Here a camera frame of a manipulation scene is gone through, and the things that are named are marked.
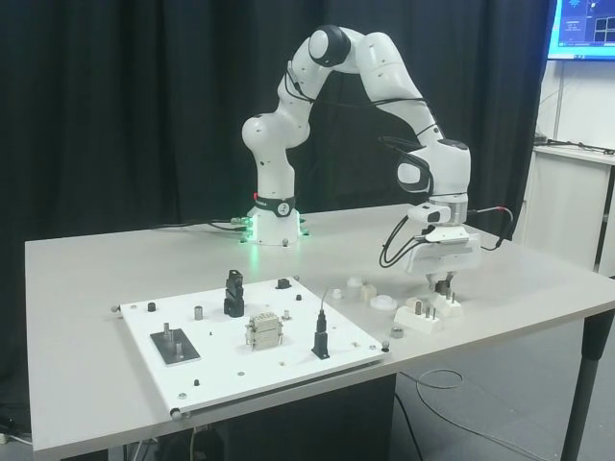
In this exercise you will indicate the white round peg holder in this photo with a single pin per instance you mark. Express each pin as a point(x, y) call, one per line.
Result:
point(418, 324)

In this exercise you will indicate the large metal round peg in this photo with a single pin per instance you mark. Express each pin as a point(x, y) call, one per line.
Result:
point(417, 308)

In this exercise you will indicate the large metal square peg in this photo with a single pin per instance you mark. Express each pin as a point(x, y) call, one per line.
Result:
point(440, 289)

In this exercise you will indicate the black table leg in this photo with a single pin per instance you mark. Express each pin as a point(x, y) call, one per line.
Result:
point(583, 365)

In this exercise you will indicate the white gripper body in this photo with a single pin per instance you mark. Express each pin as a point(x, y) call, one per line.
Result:
point(447, 259)

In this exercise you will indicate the white cabinet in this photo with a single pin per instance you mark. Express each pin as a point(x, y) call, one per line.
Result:
point(562, 211)

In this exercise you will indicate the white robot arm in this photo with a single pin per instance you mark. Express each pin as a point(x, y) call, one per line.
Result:
point(399, 72)

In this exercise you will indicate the black D-SUB plug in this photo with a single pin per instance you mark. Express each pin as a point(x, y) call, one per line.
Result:
point(234, 300)

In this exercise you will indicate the white small gear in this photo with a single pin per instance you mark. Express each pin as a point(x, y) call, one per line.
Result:
point(337, 293)

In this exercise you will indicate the black Ethernet plug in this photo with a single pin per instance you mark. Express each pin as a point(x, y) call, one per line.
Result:
point(320, 336)

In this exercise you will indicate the white square peg holder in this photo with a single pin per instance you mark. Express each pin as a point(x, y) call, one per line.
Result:
point(451, 311)

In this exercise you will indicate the metal bolt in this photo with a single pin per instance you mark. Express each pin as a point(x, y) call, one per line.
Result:
point(396, 332)

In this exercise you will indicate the blue screen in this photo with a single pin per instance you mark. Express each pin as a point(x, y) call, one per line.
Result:
point(583, 29)

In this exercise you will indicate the cream cube holder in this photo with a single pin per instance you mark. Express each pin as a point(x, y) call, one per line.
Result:
point(368, 292)
point(411, 301)

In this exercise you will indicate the white task board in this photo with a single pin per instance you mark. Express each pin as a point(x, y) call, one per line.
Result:
point(226, 365)

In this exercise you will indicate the beige waterproof plug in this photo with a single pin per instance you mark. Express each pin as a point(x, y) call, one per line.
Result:
point(262, 329)

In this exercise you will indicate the white large gear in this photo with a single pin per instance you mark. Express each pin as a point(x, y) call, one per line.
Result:
point(383, 303)

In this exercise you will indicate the white medium gear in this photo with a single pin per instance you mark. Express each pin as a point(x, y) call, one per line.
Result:
point(354, 281)

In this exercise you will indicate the black curtains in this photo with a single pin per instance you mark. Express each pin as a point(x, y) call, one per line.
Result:
point(120, 96)

